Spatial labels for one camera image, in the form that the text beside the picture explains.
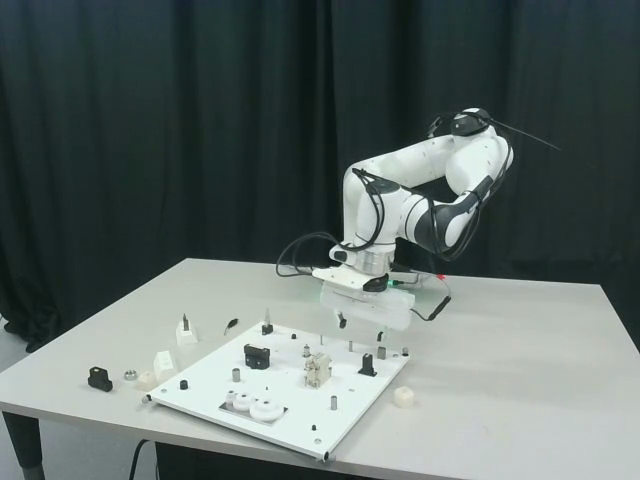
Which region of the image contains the black cable tie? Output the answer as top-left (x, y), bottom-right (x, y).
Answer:
top-left (479, 115), bottom-right (563, 152)

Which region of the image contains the black curtain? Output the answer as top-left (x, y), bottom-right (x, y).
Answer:
top-left (0, 0), bottom-right (640, 354)

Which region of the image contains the black table leg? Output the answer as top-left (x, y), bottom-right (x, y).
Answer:
top-left (1, 411), bottom-right (40, 480)

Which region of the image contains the white task board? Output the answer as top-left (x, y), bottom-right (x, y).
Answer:
top-left (146, 319), bottom-right (413, 462)

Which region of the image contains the thin black rod on wire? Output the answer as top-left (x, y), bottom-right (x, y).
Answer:
top-left (410, 272), bottom-right (454, 323)

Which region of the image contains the flat white mount plate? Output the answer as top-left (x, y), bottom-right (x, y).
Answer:
top-left (311, 268), bottom-right (367, 292)

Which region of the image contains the black cable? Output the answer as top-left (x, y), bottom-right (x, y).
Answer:
top-left (276, 230), bottom-right (351, 280)
top-left (427, 142), bottom-right (517, 262)
top-left (351, 168), bottom-right (401, 247)
top-left (131, 438), bottom-right (153, 480)

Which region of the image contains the silver flange ring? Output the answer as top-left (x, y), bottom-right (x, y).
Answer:
top-left (356, 250), bottom-right (393, 276)

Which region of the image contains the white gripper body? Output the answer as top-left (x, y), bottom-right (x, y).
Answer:
top-left (319, 281), bottom-right (417, 332)

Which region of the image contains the white large gear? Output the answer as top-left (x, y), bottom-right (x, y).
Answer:
top-left (249, 397), bottom-right (286, 422)

